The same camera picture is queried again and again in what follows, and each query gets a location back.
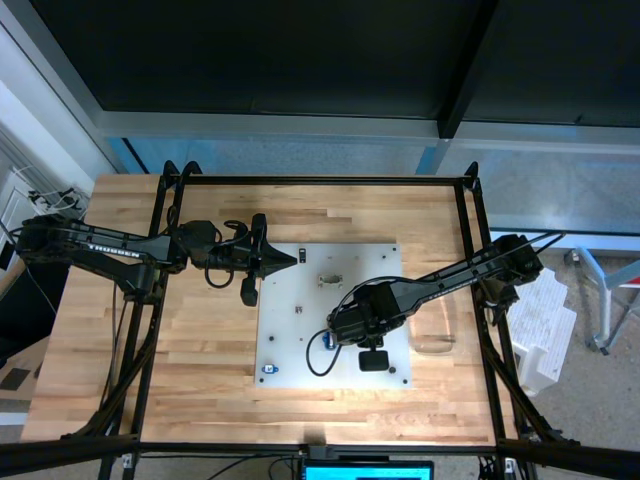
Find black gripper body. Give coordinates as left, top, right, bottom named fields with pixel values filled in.
left=357, top=338, right=391, bottom=373
left=204, top=213, right=270, bottom=308

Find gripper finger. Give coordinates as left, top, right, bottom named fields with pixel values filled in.
left=263, top=258, right=300, bottom=277
left=263, top=240, right=300, bottom=261

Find beige connector housing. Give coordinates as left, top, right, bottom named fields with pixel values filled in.
left=316, top=271, right=347, bottom=292

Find clear plastic tub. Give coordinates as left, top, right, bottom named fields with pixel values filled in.
left=407, top=287, right=460, bottom=357

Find white task board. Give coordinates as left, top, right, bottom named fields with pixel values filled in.
left=254, top=242, right=414, bottom=390

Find blue laptop screen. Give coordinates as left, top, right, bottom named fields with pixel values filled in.
left=299, top=459, right=435, bottom=480

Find white foam packaging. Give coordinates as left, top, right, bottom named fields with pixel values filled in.
left=499, top=268, right=572, bottom=399

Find grey metal stand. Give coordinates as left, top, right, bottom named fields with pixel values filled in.
left=564, top=243, right=640, bottom=354

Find brown cardboard box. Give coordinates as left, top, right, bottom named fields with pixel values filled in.
left=0, top=333, right=52, bottom=402

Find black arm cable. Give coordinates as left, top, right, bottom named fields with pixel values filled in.
left=304, top=327, right=345, bottom=378
left=203, top=218, right=251, bottom=290

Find black aluminium frame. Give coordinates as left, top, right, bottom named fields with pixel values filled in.
left=0, top=159, right=640, bottom=480

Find white cable bundle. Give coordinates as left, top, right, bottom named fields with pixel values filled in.
left=18, top=168, right=87, bottom=212

